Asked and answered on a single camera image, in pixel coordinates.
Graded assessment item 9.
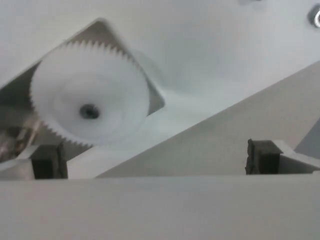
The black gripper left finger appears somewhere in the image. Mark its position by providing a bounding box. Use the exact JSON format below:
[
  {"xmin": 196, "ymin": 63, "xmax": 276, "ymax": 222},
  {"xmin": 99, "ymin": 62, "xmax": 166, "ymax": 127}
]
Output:
[{"xmin": 0, "ymin": 141, "xmax": 69, "ymax": 180}]

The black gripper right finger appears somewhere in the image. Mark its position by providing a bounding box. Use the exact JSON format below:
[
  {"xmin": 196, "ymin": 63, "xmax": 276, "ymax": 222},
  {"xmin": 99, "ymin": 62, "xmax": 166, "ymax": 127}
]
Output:
[{"xmin": 245, "ymin": 138, "xmax": 320, "ymax": 175}]

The white task board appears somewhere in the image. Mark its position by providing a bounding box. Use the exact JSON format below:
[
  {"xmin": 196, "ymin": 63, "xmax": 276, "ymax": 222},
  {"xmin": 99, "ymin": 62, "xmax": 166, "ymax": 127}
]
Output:
[{"xmin": 0, "ymin": 0, "xmax": 320, "ymax": 179}]

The white large gear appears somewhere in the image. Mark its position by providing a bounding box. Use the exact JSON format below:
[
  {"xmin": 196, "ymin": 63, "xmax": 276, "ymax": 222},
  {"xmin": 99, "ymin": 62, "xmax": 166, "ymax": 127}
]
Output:
[{"xmin": 29, "ymin": 39, "xmax": 151, "ymax": 149}]

